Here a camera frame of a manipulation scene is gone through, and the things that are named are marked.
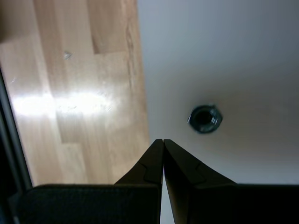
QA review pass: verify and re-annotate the black metal frame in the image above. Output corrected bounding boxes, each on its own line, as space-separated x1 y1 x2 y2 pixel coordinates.
0 67 33 224

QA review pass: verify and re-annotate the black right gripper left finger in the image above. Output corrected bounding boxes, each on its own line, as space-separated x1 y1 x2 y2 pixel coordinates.
8 139 164 224

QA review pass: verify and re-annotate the white board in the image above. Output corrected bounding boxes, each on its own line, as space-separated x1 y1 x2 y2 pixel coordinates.
137 0 299 224

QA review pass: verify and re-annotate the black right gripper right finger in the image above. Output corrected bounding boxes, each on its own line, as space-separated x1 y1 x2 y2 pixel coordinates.
164 139 299 224

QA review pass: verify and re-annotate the silver M12 hex nut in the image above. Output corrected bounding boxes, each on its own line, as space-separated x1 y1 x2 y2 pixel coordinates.
187 104 224 134

